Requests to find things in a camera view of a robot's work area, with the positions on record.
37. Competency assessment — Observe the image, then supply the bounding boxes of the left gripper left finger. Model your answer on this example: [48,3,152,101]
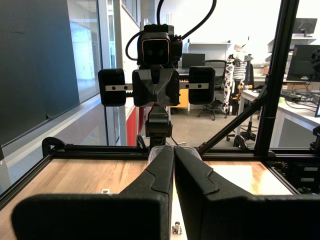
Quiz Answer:
[11,146,174,240]

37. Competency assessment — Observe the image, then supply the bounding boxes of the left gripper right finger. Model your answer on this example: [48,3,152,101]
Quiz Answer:
[173,146,320,240]

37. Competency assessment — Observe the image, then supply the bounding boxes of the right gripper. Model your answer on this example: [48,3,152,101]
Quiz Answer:
[98,66,216,108]

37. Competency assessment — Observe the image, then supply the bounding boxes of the orange cabinet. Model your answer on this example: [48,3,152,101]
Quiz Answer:
[172,88,190,109]

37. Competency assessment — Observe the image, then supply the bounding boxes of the small black computer monitor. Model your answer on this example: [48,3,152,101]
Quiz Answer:
[181,53,206,71]

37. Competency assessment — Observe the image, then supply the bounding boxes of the red panel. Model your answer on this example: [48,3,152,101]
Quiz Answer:
[126,106,145,146]

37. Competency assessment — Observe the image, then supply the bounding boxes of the black office chair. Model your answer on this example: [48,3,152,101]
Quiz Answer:
[198,59,229,121]

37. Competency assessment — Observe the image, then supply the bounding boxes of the white shelf unit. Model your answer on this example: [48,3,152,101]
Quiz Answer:
[187,41,232,62]

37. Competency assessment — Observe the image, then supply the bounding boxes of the clear plastic tub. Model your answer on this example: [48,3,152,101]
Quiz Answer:
[147,146,204,164]

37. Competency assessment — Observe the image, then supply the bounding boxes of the black control boxes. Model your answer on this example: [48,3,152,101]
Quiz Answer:
[268,161,320,195]

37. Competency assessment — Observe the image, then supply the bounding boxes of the small silver screw fitting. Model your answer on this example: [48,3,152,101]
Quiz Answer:
[171,220,183,235]

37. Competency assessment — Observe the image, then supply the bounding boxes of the black chair base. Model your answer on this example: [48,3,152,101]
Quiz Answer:
[226,116,260,148]

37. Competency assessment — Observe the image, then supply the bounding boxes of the white office desk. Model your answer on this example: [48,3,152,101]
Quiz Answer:
[238,88,320,149]

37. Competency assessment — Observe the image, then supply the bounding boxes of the large black computer monitor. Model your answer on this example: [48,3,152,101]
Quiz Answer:
[286,44,320,82]

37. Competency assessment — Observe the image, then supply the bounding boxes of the black monitor on shelf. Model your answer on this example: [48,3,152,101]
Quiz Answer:
[294,17,318,38]

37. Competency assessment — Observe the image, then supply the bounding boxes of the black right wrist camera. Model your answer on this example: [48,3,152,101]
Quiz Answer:
[138,23,176,69]

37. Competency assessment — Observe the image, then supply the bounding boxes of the looped black camera cable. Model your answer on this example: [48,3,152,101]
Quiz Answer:
[125,31,144,61]

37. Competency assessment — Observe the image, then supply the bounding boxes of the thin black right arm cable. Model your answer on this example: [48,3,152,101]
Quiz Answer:
[156,0,166,26]

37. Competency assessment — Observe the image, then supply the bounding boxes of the white lattice robot frame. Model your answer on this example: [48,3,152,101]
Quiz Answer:
[223,37,254,117]

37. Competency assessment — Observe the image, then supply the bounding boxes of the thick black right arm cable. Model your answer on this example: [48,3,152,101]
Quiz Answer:
[181,0,218,41]

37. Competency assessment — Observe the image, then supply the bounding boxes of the black aluminium frame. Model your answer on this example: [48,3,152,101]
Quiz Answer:
[0,0,320,213]

